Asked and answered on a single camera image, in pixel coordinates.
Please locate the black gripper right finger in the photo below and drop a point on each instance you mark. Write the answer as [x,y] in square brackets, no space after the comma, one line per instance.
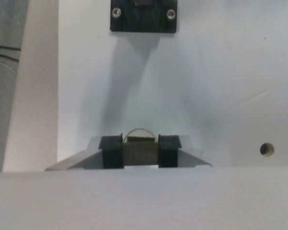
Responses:
[168,151]

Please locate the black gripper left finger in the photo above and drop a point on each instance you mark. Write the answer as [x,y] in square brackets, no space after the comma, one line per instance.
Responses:
[112,153]

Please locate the white task board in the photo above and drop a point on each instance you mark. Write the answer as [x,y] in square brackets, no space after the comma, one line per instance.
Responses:
[206,72]

